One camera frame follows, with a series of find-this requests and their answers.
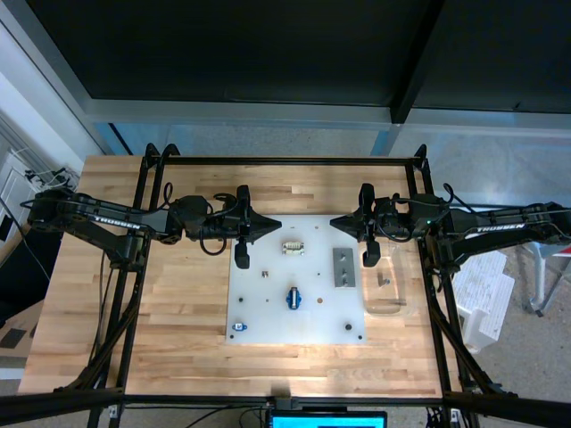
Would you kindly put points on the black aluminium frame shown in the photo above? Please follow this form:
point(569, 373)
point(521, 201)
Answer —
point(285, 160)

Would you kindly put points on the blue square socket base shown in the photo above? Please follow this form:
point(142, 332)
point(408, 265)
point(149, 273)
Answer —
point(233, 327)

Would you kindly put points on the brown cardboard box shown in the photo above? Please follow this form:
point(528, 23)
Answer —
point(22, 321)

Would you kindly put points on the small black camera box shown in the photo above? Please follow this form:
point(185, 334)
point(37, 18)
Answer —
point(285, 402)

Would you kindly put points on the laptop screen with blue edge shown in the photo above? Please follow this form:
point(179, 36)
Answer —
point(325, 421)

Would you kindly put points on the metal 16mm cylinder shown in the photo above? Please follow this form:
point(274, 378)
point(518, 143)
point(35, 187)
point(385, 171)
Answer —
point(385, 281)

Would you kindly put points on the grey metal block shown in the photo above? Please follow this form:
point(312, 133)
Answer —
point(349, 281)

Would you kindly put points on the clear plastic tub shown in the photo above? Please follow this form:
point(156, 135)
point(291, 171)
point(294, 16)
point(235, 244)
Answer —
point(383, 298)

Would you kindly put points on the aluminium wall frame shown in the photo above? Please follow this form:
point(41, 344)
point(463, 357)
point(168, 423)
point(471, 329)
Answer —
point(223, 109)

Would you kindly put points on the black and metal plug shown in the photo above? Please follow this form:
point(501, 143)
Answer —
point(294, 298)

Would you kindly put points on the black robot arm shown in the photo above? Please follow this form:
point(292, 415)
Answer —
point(116, 218)
point(499, 228)

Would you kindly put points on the black wall post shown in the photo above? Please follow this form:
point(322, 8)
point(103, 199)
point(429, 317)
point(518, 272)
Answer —
point(415, 67)

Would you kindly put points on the blue round connector mount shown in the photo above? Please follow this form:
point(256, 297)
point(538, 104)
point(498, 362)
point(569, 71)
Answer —
point(286, 299)

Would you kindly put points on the pale rectangular connector housing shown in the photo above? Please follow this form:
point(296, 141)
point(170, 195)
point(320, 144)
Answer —
point(294, 248)

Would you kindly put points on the grey metal stand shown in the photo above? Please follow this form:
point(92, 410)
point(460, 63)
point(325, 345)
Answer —
point(540, 267)

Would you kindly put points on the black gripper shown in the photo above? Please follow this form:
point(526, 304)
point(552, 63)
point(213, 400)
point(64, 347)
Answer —
point(392, 223)
point(243, 232)

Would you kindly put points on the white task board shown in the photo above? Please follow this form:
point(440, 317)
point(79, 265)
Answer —
point(276, 321)

